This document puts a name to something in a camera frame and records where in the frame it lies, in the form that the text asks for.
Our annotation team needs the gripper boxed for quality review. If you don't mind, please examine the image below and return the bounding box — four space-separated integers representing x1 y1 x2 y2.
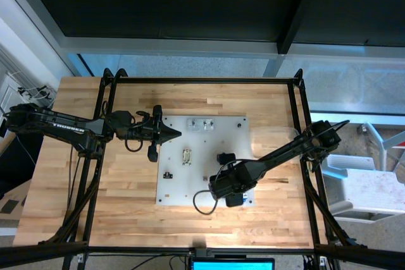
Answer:
208 152 245 209
132 104 182 163

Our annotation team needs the white board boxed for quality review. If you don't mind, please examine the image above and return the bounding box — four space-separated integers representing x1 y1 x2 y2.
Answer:
155 115 255 207

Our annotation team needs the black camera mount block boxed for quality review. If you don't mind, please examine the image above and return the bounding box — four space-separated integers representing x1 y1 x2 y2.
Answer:
192 240 209 257

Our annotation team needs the black aluminium frame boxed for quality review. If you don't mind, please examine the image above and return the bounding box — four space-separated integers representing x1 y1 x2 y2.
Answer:
0 67 405 270

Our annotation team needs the grey metal chair frame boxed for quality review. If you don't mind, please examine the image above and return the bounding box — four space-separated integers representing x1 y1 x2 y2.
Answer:
357 121 405 173

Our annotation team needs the beige connector housing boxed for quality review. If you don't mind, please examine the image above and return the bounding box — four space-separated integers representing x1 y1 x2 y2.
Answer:
181 148 194 166

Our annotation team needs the white step stool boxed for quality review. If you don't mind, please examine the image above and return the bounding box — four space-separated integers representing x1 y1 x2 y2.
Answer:
322 153 405 223

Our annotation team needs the blue screen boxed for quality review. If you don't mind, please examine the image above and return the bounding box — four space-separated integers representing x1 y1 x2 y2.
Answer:
189 257 275 270

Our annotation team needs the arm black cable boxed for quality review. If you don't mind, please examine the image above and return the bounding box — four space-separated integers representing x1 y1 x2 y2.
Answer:
192 161 237 216
124 110 151 153

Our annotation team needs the cardboard sheet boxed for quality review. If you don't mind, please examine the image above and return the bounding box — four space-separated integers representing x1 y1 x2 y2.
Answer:
0 180 32 220

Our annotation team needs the black white cable bundle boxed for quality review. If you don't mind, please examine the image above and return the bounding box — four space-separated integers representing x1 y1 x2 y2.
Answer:
17 83 56 101

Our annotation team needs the black case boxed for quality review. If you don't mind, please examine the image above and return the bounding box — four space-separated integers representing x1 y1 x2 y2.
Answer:
0 132 44 200

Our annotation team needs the clear plastic tub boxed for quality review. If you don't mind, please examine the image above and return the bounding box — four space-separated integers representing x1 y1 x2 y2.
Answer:
249 126 300 159

